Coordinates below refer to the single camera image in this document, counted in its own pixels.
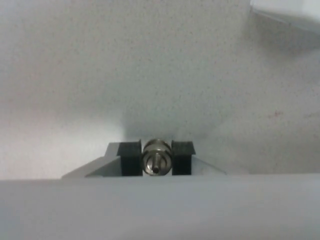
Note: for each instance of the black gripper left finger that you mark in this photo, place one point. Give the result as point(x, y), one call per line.
point(128, 160)

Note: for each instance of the metal BNC plug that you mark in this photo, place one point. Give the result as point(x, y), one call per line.
point(157, 156)

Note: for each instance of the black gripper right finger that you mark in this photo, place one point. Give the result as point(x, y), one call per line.
point(181, 160)

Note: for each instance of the white task board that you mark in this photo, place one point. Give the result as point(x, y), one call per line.
point(287, 12)

